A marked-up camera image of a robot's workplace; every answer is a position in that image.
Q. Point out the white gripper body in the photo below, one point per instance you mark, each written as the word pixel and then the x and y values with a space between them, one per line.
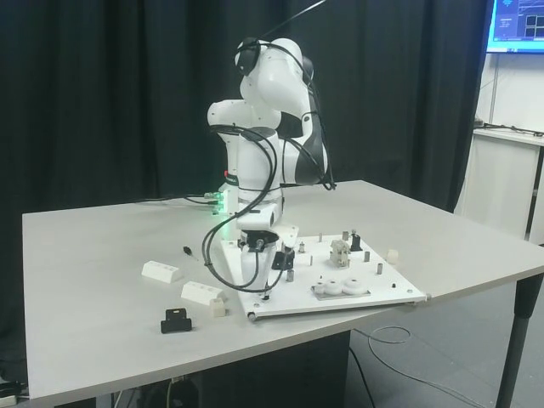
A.
pixel 248 272

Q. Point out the metal hex bolt nut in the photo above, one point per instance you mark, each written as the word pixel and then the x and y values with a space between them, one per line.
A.
pixel 266 297

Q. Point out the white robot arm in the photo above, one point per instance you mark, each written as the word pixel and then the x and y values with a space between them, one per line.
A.
pixel 255 115

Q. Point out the small white holder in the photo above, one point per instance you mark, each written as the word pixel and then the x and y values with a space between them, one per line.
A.
pixel 393 256
pixel 217 307

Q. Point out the long white peg holder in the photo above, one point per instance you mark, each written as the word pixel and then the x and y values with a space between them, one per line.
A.
pixel 202 293
pixel 159 271

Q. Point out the flat white mounting plate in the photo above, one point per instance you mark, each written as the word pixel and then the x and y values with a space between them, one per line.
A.
pixel 287 236

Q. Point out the metal BNC plug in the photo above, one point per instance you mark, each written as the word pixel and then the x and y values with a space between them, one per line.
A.
pixel 302 247

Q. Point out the small black connector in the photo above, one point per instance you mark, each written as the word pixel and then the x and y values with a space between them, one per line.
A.
pixel 187 251

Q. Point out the white small gear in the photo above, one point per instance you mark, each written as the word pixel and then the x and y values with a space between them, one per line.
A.
pixel 320 288

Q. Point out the white medium gear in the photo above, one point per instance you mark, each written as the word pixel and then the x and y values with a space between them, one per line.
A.
pixel 332 289

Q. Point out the black D-SUB plug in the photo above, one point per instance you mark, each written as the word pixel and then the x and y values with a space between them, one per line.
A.
pixel 176 323

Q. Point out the beige connector block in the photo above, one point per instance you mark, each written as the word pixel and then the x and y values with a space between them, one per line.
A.
pixel 340 254

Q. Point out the black cabinet under table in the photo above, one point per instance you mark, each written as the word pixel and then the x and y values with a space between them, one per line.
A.
pixel 276 374

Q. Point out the small black plug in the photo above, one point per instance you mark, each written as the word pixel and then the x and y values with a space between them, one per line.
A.
pixel 355 243

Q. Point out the white task board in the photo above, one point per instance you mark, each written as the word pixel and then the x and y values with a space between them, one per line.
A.
pixel 382 289

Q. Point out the black curtain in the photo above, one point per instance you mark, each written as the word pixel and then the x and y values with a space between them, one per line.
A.
pixel 106 85

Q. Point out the white cabinet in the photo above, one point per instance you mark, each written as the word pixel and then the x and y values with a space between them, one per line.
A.
pixel 501 183

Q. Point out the dark table leg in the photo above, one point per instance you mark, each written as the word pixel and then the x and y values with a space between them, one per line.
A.
pixel 520 340

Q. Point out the blue screen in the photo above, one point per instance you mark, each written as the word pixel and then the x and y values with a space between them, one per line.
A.
pixel 518 25

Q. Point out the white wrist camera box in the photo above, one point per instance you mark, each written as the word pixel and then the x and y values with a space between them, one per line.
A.
pixel 255 217

